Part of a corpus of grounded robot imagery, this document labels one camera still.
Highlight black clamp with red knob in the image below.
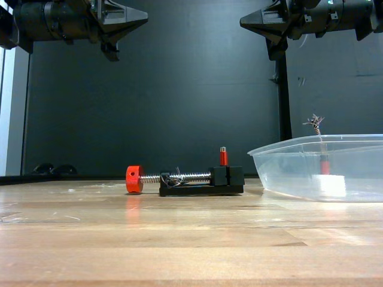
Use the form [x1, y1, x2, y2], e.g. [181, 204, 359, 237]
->
[124, 164, 245, 197]

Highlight white foam block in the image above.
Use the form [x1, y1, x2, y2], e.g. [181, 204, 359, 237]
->
[311, 174, 346, 197]

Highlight black aluminium table frame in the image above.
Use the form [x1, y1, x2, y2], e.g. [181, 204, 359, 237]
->
[0, 163, 264, 185]

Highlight red RCA plug with wire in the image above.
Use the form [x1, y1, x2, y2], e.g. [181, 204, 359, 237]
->
[302, 113, 330, 176]

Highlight clear plastic tub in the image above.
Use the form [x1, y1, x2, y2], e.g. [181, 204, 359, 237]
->
[247, 134, 383, 203]

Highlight black vertical pillar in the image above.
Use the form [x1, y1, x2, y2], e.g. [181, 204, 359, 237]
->
[269, 56, 293, 142]

